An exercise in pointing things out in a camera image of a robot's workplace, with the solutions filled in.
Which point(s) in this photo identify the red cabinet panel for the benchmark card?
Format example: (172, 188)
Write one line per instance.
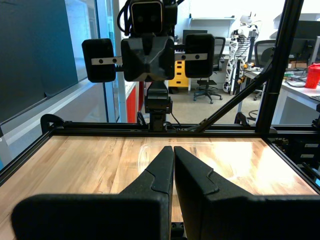
(131, 105)

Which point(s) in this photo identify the black office chair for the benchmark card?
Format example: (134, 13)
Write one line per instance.
(206, 81)

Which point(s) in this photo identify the white desk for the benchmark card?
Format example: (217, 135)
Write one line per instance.
(295, 100)

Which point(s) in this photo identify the large black monitor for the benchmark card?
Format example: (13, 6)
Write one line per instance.
(308, 37)

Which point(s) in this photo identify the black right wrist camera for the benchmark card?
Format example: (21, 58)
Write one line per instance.
(146, 17)

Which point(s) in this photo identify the red cup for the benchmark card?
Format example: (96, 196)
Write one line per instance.
(313, 77)

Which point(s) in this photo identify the yellow drawer cabinet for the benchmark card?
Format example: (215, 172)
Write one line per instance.
(178, 75)

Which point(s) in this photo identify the clear plastic container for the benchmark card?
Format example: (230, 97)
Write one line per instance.
(143, 160)

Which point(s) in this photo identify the black metal frame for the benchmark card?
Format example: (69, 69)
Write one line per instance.
(100, 126)

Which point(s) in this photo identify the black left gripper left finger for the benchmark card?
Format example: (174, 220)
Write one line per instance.
(100, 217)

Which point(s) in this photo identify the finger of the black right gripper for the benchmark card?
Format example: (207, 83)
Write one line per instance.
(133, 60)
(162, 60)

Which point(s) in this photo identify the white lattice robot leg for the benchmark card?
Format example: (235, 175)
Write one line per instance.
(233, 62)

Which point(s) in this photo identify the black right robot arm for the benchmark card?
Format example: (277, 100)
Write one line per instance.
(157, 100)

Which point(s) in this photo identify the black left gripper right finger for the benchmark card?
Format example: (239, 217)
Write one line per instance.
(250, 217)

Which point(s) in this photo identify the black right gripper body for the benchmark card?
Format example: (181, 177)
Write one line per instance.
(100, 50)

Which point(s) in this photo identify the grey mesh office chair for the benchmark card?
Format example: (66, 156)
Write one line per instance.
(263, 52)

